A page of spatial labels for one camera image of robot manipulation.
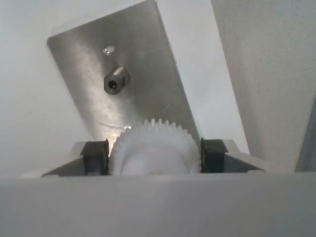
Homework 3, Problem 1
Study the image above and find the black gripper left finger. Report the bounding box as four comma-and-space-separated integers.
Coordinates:
40, 138, 110, 177

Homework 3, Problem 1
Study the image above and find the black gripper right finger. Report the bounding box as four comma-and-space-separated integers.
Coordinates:
199, 137, 267, 174

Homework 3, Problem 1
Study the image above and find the white medium gear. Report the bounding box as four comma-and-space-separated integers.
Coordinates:
110, 118, 201, 177

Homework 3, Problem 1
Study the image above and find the white task board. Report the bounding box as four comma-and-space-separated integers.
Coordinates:
0, 0, 250, 177

